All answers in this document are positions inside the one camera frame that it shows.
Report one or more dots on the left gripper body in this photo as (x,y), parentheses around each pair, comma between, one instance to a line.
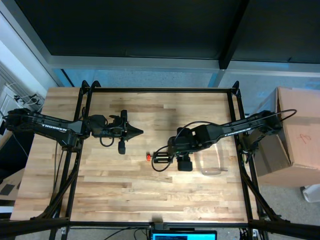
(124,125)

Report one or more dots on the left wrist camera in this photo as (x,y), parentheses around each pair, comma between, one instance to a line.
(121,148)

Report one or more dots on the black frame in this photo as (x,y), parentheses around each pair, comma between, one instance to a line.
(30,226)

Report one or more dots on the cardboard box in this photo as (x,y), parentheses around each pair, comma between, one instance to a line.
(295,140)

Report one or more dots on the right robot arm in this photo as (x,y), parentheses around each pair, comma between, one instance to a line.
(237,127)

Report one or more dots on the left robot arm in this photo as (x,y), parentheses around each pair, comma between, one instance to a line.
(55,127)

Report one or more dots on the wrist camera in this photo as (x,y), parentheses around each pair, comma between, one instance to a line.
(121,148)
(185,165)

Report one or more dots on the clear plastic container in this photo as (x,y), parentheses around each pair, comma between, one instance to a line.
(212,160)

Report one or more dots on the blue screen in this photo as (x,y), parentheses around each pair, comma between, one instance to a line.
(182,235)

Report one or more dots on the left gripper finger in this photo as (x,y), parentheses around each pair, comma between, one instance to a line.
(135,131)

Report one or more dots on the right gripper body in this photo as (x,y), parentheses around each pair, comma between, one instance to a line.
(181,147)

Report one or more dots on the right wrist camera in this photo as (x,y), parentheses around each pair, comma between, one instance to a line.
(185,165)

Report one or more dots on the black clamp with red knob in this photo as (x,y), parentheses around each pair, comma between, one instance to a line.
(162,158)

